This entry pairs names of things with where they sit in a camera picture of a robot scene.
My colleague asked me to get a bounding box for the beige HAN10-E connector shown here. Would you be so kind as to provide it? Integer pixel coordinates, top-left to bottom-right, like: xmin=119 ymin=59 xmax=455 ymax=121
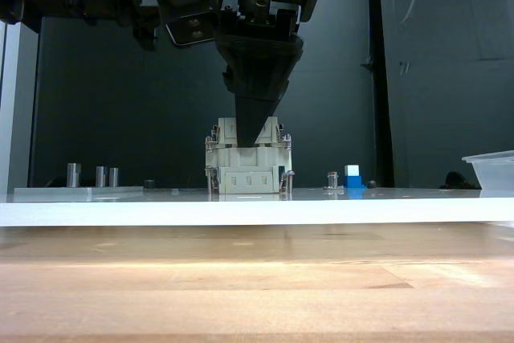
xmin=205 ymin=116 xmax=292 ymax=151

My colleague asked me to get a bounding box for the beige connector base housing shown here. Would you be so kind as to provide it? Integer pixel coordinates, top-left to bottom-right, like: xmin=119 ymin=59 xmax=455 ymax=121
xmin=204 ymin=145 xmax=297 ymax=202

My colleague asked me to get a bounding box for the white board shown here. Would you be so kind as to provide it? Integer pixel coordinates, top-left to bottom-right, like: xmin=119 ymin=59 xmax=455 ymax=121
xmin=0 ymin=187 xmax=514 ymax=227

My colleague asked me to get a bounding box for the blue plastic block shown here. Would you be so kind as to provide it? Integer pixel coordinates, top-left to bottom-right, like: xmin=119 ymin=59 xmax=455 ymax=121
xmin=342 ymin=175 xmax=366 ymax=190

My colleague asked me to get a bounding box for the clear plastic tub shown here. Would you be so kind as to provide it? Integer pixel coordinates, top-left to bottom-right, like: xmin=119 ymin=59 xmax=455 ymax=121
xmin=460 ymin=149 xmax=514 ymax=191

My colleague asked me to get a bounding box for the black metal frame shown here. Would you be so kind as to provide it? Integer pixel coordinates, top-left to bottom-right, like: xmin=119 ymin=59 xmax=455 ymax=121
xmin=360 ymin=0 xmax=398 ymax=190

